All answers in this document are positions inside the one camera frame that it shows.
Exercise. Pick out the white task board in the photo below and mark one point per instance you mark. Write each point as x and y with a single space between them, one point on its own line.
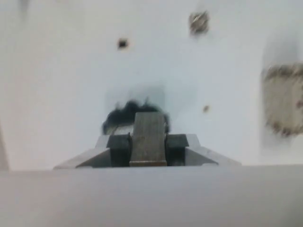
71 82

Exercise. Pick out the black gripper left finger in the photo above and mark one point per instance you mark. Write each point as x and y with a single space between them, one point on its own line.
118 151

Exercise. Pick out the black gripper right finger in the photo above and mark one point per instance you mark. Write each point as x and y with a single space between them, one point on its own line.
176 151

